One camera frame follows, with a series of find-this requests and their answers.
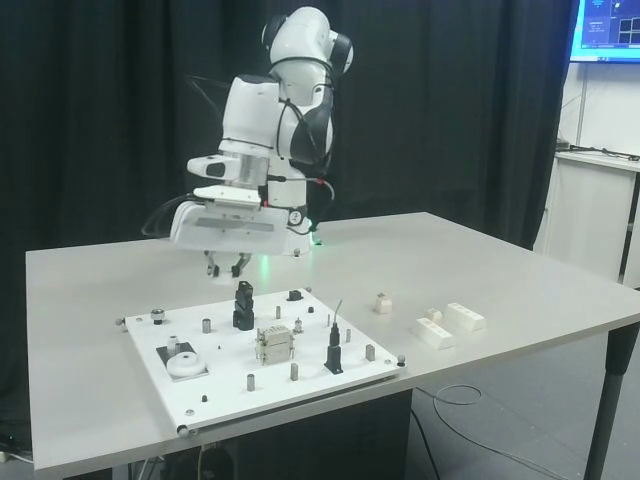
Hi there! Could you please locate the blue screen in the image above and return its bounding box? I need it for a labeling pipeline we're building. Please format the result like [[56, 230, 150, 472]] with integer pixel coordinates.
[[569, 0, 640, 65]]

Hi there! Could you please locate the dark table leg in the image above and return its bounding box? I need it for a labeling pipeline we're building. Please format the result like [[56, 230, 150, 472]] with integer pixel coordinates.
[[583, 325, 633, 480]]

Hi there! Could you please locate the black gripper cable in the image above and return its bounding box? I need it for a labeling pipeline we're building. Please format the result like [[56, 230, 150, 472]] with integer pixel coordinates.
[[141, 196, 187, 237]]

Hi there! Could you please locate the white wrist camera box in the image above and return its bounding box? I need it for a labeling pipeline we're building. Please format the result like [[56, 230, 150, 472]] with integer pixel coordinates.
[[187, 154, 236, 179]]

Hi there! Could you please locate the flat white mounting plate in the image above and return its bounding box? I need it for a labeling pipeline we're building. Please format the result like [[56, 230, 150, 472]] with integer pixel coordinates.
[[193, 185, 262, 207]]

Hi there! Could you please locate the black curtain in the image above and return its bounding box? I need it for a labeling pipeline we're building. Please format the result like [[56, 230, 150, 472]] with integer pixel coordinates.
[[0, 0, 585, 451]]

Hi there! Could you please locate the white task board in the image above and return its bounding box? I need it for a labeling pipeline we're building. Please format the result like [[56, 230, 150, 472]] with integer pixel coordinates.
[[115, 287, 409, 437]]

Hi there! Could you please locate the black D-SUB plug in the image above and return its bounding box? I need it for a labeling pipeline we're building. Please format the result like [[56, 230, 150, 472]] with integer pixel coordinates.
[[232, 280, 255, 331]]

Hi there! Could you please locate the black USB plug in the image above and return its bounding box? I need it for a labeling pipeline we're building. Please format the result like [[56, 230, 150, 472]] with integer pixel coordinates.
[[323, 298, 347, 377]]

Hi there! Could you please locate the white large gear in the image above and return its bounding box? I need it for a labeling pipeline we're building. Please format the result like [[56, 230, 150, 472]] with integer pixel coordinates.
[[166, 352, 205, 380]]

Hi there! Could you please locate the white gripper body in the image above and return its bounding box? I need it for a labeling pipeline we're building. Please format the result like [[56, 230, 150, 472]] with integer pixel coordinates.
[[169, 202, 294, 259]]

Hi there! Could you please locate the black cabinet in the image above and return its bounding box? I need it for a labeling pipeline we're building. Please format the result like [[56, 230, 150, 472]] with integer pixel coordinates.
[[202, 384, 417, 480]]

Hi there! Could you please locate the white peg holder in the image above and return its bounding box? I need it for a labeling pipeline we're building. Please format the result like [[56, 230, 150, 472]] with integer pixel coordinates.
[[443, 302, 487, 331], [412, 317, 457, 350]]

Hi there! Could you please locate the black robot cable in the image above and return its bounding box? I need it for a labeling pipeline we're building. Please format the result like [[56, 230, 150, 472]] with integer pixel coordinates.
[[277, 62, 337, 176]]

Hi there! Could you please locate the thin grey floor cable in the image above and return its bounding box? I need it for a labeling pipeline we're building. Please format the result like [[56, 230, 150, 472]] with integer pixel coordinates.
[[432, 383, 506, 480]]

